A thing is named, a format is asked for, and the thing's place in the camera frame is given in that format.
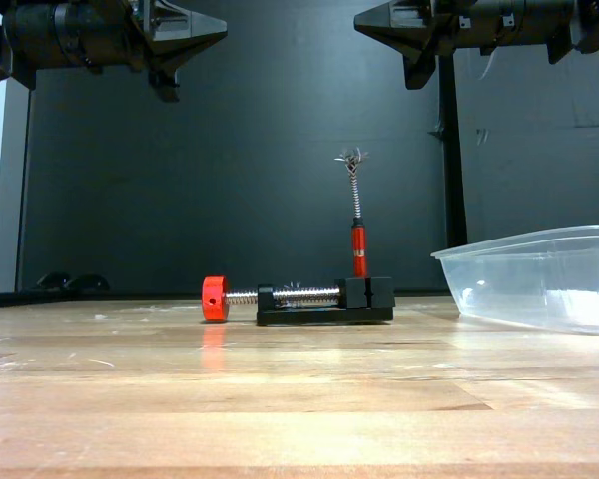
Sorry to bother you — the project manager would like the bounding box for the red RCA plug braided cable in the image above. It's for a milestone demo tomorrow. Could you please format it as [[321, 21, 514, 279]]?
[[333, 146, 375, 256]]

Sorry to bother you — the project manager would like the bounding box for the black vise with red knob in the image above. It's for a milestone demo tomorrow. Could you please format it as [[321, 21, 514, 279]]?
[[201, 275, 396, 328]]

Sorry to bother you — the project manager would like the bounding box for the clear plastic tub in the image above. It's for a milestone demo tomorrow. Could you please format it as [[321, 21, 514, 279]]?
[[430, 224, 599, 338]]

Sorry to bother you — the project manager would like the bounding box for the black vertical post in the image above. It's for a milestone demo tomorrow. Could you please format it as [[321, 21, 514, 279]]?
[[428, 49, 469, 249]]

